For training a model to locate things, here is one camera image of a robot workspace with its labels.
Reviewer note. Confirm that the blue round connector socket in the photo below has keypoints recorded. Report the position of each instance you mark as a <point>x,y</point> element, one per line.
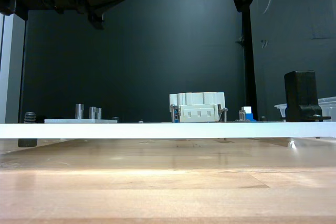
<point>176,119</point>

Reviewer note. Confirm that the beige connector housing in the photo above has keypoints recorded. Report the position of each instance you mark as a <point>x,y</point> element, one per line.
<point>197,100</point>

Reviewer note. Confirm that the white task board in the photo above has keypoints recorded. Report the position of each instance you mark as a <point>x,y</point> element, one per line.
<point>157,130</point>

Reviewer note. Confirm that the clear plastic tub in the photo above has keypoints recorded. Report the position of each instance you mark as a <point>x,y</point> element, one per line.
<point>326,106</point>

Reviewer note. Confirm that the black aluminium frame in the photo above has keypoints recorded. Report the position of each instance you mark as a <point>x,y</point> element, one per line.
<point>249,77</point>

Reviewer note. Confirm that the black clamp block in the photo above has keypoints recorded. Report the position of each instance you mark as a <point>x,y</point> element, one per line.
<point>300,93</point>

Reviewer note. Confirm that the silver metal peg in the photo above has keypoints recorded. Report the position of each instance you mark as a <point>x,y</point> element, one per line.
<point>79,111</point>
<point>92,113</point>
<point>99,113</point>

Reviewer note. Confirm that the small blue white socket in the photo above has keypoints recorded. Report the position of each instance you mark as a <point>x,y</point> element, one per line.
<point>249,116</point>

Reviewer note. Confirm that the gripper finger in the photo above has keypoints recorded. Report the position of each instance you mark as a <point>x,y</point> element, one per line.
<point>113,0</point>

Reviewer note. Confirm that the grey metal fixture plate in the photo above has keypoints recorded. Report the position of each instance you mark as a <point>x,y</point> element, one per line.
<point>65,121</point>

